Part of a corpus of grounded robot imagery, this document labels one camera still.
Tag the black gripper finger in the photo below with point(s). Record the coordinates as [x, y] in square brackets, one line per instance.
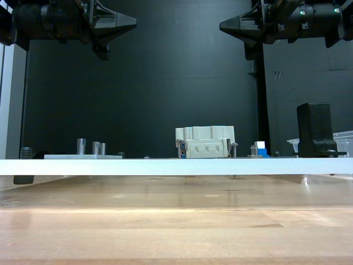
[246, 22]
[110, 19]
[110, 34]
[248, 35]

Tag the silver metal bar clamp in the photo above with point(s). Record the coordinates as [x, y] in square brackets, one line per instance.
[81, 147]
[95, 149]

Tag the black connector socket housing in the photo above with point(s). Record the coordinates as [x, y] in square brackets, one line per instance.
[314, 127]

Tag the small white terminal connector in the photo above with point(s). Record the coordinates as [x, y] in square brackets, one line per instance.
[260, 145]

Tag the beige multi-pin connector housing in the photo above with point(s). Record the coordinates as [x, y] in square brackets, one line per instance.
[204, 149]

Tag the clear plastic tub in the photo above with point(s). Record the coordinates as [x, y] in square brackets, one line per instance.
[344, 140]

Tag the white task board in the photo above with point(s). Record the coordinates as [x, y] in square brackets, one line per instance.
[176, 167]

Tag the black rubber board foot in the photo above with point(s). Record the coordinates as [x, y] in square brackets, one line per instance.
[23, 180]

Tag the black wall post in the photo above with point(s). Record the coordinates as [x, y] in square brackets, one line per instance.
[262, 110]

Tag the grey metal base plate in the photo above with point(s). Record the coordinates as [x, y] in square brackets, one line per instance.
[69, 157]

